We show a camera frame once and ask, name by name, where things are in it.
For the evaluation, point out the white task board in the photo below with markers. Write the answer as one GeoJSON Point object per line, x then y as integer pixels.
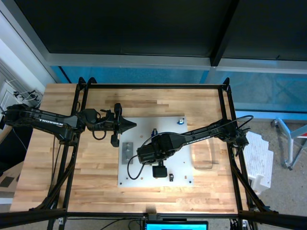
{"type": "Point", "coordinates": [168, 124]}

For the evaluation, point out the grey window frame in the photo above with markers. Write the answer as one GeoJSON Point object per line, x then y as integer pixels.
{"type": "Point", "coordinates": [144, 60]}

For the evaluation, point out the black wall pillar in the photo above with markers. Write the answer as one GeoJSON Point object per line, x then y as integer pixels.
{"type": "Point", "coordinates": [223, 36]}

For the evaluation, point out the black aluminium frame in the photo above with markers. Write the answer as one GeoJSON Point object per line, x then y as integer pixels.
{"type": "Point", "coordinates": [153, 86]}

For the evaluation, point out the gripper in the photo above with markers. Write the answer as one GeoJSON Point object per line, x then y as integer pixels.
{"type": "Point", "coordinates": [109, 122]}
{"type": "Point", "coordinates": [160, 172]}

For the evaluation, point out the black plastic bracket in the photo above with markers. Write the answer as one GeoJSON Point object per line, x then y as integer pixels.
{"type": "Point", "coordinates": [171, 177]}

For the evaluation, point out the grey metal plate with pegs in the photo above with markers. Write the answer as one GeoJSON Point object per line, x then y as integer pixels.
{"type": "Point", "coordinates": [124, 158]}

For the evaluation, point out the small blue white connector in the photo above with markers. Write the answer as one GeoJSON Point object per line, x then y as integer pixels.
{"type": "Point", "coordinates": [181, 121]}

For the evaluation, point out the blue clamp with silver cylinder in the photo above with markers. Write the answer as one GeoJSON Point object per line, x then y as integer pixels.
{"type": "Point", "coordinates": [154, 131]}

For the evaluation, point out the brown cardboard box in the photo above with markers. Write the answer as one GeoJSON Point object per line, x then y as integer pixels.
{"type": "Point", "coordinates": [14, 170]}

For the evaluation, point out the blue-edged screen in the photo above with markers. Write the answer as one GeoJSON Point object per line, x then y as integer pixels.
{"type": "Point", "coordinates": [176, 226]}

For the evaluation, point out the grey metal stand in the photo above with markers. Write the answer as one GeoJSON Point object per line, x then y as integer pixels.
{"type": "Point", "coordinates": [291, 153]}

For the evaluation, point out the clear plastic tub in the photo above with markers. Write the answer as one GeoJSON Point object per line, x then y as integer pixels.
{"type": "Point", "coordinates": [204, 158]}

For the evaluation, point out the black table-level camera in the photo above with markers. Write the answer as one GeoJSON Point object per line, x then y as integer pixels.
{"type": "Point", "coordinates": [151, 216]}

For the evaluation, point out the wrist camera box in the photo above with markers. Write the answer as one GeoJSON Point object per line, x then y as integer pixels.
{"type": "Point", "coordinates": [146, 154]}

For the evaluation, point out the black electronics box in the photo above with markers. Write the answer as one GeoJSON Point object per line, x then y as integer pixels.
{"type": "Point", "coordinates": [12, 148]}

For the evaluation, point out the white foam block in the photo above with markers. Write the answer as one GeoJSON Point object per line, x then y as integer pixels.
{"type": "Point", "coordinates": [260, 158]}

